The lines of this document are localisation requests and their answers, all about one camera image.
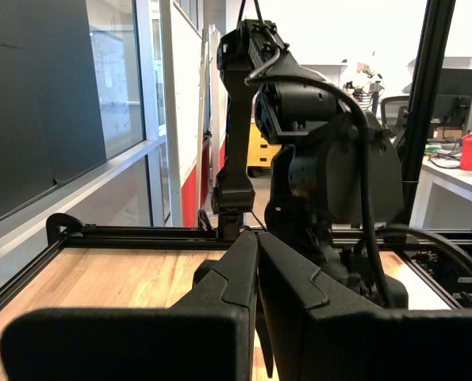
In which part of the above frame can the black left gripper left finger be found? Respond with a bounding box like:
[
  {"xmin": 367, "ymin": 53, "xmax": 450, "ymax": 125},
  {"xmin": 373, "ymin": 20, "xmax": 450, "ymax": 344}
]
[{"xmin": 0, "ymin": 231, "xmax": 259, "ymax": 381}]

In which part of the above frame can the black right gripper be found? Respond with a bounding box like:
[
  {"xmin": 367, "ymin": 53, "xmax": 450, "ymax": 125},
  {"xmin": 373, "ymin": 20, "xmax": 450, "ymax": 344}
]
[{"xmin": 191, "ymin": 206, "xmax": 409, "ymax": 310}]

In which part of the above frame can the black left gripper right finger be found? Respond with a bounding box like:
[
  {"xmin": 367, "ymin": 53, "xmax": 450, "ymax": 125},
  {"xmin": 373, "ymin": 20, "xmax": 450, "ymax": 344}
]
[{"xmin": 258, "ymin": 231, "xmax": 472, "ymax": 381}]

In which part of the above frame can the white desk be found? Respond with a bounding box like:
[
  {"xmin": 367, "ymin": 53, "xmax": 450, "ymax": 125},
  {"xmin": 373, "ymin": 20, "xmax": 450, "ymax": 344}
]
[{"xmin": 409, "ymin": 156, "xmax": 472, "ymax": 231}]

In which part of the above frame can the yellow cabinet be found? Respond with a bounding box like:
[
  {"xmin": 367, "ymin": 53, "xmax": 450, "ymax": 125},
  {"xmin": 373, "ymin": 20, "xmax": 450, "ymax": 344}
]
[{"xmin": 248, "ymin": 121, "xmax": 282, "ymax": 167}]

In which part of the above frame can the white partition red base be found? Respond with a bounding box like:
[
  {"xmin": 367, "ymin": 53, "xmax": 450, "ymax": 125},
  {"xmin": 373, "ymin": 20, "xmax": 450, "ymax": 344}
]
[{"xmin": 167, "ymin": 0, "xmax": 205, "ymax": 228}]

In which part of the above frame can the black office chair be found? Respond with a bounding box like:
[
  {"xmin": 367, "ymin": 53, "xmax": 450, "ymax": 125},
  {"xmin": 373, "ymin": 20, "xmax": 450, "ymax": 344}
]
[{"xmin": 380, "ymin": 94, "xmax": 410, "ymax": 140}]

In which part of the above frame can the white lattice stand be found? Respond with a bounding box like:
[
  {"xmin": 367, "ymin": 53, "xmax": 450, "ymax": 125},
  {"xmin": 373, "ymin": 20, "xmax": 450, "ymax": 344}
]
[{"xmin": 344, "ymin": 59, "xmax": 383, "ymax": 104}]

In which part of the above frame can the black monitor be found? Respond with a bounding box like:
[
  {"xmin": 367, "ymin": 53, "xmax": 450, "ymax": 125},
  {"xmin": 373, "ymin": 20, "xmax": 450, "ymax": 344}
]
[{"xmin": 433, "ymin": 69, "xmax": 472, "ymax": 132}]

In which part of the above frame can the black metal frame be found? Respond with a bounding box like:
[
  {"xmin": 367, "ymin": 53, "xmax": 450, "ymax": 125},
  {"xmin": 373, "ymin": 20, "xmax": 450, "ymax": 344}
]
[{"xmin": 0, "ymin": 0, "xmax": 472, "ymax": 329}]

